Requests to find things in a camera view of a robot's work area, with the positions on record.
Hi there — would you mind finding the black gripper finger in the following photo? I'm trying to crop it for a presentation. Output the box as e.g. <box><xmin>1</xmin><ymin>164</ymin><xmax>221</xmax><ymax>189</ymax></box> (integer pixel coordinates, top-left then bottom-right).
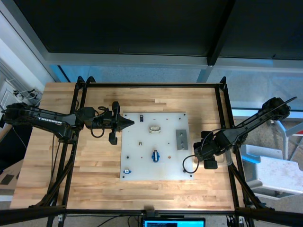
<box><xmin>119</xmin><ymin>113</ymin><xmax>135</xmax><ymax>123</ymax></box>
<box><xmin>119</xmin><ymin>122</ymin><xmax>135</xmax><ymax>132</ymax></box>

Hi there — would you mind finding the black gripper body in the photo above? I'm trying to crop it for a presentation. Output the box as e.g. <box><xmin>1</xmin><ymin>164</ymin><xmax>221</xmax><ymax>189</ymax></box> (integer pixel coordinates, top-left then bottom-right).
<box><xmin>91</xmin><ymin>101</ymin><xmax>120</xmax><ymax>145</ymax></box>
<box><xmin>193</xmin><ymin>131</ymin><xmax>222</xmax><ymax>163</ymax></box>

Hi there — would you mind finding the white taskboard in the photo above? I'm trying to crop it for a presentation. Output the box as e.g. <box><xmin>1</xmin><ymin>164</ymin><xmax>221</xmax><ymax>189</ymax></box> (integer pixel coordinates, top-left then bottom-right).
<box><xmin>120</xmin><ymin>111</ymin><xmax>195</xmax><ymax>182</ymax></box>

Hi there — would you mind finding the clear plastic tub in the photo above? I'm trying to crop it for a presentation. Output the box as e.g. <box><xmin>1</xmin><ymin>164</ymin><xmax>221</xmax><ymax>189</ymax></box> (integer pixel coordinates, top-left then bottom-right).
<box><xmin>193</xmin><ymin>139</ymin><xmax>232</xmax><ymax>169</ymax></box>

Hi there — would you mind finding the grey metal plate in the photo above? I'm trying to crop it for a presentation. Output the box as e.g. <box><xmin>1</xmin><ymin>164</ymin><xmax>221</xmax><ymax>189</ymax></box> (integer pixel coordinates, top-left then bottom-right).
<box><xmin>176</xmin><ymin>129</ymin><xmax>189</xmax><ymax>151</ymax></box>

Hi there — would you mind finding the blue round holder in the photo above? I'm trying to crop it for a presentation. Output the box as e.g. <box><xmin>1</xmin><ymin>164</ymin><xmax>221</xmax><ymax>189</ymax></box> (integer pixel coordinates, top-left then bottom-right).
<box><xmin>150</xmin><ymin>149</ymin><xmax>161</xmax><ymax>163</ymax></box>

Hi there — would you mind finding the white metal cart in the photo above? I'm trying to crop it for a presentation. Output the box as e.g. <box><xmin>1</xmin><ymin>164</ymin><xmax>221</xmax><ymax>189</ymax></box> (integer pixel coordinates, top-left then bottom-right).
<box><xmin>241</xmin><ymin>144</ymin><xmax>303</xmax><ymax>201</ymax></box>

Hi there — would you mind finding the white tubular stand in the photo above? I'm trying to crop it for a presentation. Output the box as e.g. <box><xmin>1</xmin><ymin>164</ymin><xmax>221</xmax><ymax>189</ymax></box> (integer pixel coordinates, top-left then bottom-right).
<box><xmin>267</xmin><ymin>115</ymin><xmax>303</xmax><ymax>164</ymax></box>

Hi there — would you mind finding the blue laptop screen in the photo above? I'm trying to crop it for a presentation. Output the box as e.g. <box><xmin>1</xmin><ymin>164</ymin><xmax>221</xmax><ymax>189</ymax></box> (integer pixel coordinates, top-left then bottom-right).
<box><xmin>141</xmin><ymin>217</ymin><xmax>206</xmax><ymax>227</ymax></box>

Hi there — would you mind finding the cardboard box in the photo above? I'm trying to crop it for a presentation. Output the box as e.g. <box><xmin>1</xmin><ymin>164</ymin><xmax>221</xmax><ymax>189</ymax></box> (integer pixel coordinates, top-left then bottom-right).
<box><xmin>0</xmin><ymin>159</ymin><xmax>24</xmax><ymax>190</ymax></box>

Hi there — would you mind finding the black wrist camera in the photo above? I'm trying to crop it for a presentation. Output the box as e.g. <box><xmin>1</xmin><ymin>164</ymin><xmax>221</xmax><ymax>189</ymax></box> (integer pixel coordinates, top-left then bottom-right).
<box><xmin>203</xmin><ymin>160</ymin><xmax>218</xmax><ymax>170</ymax></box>

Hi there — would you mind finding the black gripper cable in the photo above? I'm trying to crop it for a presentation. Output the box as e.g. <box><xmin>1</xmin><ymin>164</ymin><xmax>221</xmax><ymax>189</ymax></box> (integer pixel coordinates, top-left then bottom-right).
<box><xmin>90</xmin><ymin>126</ymin><xmax>105</xmax><ymax>139</ymax></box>
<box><xmin>182</xmin><ymin>154</ymin><xmax>202</xmax><ymax>175</ymax></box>

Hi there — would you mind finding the black table frame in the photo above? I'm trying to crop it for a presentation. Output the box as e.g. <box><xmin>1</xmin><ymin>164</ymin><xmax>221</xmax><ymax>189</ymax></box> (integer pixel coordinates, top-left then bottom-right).
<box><xmin>0</xmin><ymin>75</ymin><xmax>303</xmax><ymax>227</ymax></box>

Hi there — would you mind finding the black and white cable bundle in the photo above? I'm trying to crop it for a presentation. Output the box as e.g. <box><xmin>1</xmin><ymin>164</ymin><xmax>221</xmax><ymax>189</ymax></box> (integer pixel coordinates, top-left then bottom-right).
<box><xmin>7</xmin><ymin>79</ymin><xmax>43</xmax><ymax>101</ymax></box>

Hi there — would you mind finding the grey camera bracket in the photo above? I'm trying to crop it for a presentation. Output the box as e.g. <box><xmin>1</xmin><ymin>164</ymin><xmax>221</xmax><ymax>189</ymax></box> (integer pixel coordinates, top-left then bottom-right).
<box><xmin>144</xmin><ymin>205</ymin><xmax>156</xmax><ymax>217</ymax></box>

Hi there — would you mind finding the black right elbow cable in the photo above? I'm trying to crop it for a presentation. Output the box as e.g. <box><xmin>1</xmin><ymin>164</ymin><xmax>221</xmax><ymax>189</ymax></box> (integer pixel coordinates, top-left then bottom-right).
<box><xmin>281</xmin><ymin>96</ymin><xmax>298</xmax><ymax>105</ymax></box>

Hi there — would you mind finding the black window post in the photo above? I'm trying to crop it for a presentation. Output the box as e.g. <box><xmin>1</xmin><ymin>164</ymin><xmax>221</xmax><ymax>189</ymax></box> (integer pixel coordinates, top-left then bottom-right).
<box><xmin>207</xmin><ymin>0</ymin><xmax>237</xmax><ymax>66</ymax></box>

